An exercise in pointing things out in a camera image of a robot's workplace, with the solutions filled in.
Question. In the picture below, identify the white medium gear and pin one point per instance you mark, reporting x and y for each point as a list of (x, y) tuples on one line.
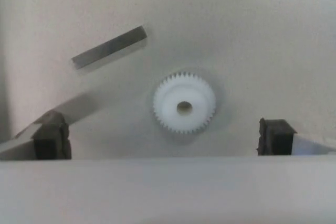
[(168, 108)]

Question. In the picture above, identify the metal square peg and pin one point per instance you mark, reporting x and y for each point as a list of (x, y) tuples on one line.
[(109, 48)]

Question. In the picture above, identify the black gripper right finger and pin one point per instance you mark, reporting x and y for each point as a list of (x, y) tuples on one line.
[(275, 137)]

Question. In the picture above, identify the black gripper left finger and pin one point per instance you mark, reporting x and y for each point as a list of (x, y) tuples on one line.
[(51, 140)]

